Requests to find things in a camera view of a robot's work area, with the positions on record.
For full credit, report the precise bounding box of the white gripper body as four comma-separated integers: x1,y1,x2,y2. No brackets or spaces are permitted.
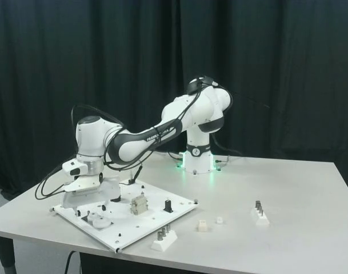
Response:
61,175,122,209

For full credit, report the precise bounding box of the white large gear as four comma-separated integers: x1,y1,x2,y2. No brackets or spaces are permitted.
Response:
93,216,110,231

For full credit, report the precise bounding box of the beige waterproof plug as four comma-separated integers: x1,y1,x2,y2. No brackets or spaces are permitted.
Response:
130,194,147,215

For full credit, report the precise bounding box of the white task board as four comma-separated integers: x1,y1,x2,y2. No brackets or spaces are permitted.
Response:
49,182,199,253

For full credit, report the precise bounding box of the thin black rod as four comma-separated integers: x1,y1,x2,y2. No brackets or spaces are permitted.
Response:
129,165,143,185

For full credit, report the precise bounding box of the white round peg holder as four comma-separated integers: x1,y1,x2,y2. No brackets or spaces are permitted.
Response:
151,231,178,252

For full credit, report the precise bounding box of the black table leg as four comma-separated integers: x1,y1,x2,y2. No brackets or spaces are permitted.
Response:
0,235,15,274

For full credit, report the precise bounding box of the black curtain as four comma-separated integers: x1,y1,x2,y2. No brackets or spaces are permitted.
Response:
0,0,348,190

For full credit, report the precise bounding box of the white square peg holder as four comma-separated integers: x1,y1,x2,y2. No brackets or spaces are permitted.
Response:
250,207,270,227

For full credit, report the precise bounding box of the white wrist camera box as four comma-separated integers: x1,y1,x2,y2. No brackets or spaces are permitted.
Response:
62,160,89,177

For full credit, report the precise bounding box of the black hanging cable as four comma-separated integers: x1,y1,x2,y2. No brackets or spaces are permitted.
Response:
65,250,81,274

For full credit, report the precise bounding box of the black looped cable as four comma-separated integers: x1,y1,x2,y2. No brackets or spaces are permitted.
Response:
34,163,77,201

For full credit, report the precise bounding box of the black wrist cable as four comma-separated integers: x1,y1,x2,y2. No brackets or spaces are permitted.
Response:
70,103,126,135

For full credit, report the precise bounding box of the black base cable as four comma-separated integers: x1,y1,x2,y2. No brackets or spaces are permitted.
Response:
211,133,246,158

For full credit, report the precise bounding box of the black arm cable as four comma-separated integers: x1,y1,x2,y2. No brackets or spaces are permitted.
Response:
103,75,218,170

